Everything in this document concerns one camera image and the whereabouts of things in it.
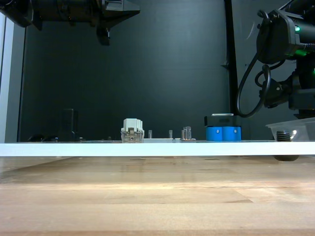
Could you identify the black frame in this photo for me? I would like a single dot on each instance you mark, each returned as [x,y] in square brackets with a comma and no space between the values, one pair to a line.
[230,37]

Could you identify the blue double socket block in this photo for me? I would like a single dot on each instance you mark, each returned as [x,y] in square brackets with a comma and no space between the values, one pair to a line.
[214,134]

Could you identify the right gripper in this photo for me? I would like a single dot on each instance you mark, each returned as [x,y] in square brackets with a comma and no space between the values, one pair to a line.
[275,37]

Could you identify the clear plastic container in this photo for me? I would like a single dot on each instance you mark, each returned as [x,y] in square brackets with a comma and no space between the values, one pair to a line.
[305,127]

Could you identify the beige many-pin connector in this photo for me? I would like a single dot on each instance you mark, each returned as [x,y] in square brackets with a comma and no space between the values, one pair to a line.
[131,127]

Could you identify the steel peg fitting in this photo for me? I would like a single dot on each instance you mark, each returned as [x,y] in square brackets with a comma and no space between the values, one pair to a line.
[188,134]

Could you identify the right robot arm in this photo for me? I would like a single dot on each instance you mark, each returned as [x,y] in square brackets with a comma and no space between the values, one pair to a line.
[307,37]

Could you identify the black threaded stud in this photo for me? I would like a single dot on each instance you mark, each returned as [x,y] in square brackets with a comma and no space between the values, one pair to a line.
[284,136]

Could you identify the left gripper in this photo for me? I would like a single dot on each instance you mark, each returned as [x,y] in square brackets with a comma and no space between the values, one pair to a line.
[102,34]

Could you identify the white task board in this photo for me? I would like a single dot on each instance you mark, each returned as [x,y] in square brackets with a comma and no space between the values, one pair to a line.
[98,148]

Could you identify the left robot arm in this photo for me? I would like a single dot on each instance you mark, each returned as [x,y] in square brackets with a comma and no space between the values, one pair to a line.
[49,9]

